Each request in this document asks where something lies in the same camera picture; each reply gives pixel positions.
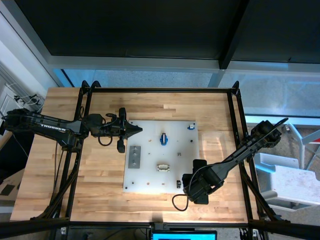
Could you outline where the clear plastic tub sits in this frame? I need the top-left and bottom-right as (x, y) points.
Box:
(201, 130), (227, 166)

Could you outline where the white cable bundle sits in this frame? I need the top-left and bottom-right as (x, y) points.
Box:
(12, 92), (45, 108)

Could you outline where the grey metal bar plate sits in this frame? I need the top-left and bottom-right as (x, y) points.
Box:
(127, 145), (142, 170)

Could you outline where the white step stool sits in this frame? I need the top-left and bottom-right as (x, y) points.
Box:
(254, 151), (320, 212)

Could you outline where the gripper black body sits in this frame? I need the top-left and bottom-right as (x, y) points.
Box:
(191, 159), (210, 205)
(104, 107), (130, 153)

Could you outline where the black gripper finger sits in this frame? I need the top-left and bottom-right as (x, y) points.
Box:
(127, 121), (144, 131)
(127, 129), (143, 139)

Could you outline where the blue lit screen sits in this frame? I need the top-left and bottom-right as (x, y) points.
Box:
(150, 230), (218, 240)

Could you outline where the black metal frame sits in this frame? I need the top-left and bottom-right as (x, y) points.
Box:
(0, 79), (320, 240)

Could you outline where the white metal chair frame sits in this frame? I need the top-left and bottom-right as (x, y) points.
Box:
(284, 121), (320, 173)

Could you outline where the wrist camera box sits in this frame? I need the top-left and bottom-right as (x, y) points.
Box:
(181, 173), (195, 195)

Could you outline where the beige connector housing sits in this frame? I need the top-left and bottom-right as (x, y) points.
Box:
(156, 163), (172, 174)

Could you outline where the blue clamp with steel roller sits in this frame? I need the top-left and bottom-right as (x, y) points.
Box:
(158, 132), (169, 147)

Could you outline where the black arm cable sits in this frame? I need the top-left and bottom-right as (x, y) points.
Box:
(97, 131), (113, 147)
(171, 193), (190, 213)

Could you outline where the white taskboard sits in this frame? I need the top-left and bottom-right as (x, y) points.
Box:
(123, 119), (201, 194)

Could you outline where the brown cardboard box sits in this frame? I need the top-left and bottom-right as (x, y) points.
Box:
(0, 166), (26, 202)

